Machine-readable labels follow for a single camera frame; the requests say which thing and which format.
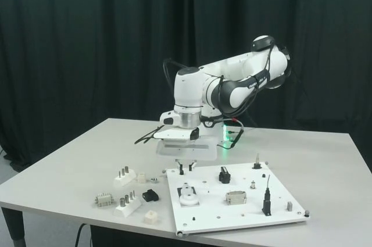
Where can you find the short metal square peg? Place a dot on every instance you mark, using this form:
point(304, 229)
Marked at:
point(290, 206)

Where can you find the medium metal round peg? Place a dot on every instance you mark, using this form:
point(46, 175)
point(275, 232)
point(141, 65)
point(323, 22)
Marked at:
point(127, 198)

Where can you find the black Ethernet plug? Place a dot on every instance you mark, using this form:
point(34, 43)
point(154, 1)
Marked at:
point(150, 196)

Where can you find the dark grey table leg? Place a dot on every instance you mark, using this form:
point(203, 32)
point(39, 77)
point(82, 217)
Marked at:
point(13, 226)

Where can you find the white medium gear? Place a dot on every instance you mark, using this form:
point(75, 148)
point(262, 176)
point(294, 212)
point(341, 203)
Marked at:
point(189, 192)

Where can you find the large metal round peg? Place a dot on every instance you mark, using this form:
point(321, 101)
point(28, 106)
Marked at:
point(122, 202)

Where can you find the medium metal square peg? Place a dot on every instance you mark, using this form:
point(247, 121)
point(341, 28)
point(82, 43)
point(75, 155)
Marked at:
point(123, 171)

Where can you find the white square peg holder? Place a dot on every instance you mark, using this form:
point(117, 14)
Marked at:
point(125, 181)

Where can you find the white round peg holder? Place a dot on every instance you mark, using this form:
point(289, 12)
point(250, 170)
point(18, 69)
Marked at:
point(128, 210)

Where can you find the white large gear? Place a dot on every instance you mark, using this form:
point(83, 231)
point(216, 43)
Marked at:
point(189, 201)

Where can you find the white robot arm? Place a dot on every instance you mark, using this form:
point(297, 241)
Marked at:
point(186, 90)

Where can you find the white box with dark window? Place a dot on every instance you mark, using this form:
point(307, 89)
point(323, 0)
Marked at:
point(170, 118)

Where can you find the grey waterproof plug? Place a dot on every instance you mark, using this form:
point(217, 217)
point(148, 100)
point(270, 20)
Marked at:
point(103, 201)

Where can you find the cream cube holder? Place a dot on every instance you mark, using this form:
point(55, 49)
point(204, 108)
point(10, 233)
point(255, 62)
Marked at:
point(141, 178)
point(151, 217)

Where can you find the black cabinet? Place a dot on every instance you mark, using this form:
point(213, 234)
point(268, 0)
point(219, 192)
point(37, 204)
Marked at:
point(130, 238)

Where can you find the black D-SUB plug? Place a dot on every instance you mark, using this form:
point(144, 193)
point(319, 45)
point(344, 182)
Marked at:
point(224, 176)

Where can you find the small metal round peg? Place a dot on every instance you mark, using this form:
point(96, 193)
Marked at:
point(133, 194)

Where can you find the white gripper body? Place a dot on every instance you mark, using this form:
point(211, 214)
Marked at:
point(203, 152)

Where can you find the black USB plug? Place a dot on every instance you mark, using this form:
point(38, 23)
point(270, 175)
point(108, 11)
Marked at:
point(266, 203)

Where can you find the metal BNC plug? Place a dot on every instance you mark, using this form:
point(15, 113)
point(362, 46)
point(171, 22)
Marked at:
point(253, 185)

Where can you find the black curtain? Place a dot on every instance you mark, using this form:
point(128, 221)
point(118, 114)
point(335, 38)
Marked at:
point(87, 40)

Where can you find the white task board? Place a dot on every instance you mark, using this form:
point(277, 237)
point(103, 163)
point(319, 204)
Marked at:
point(232, 215)

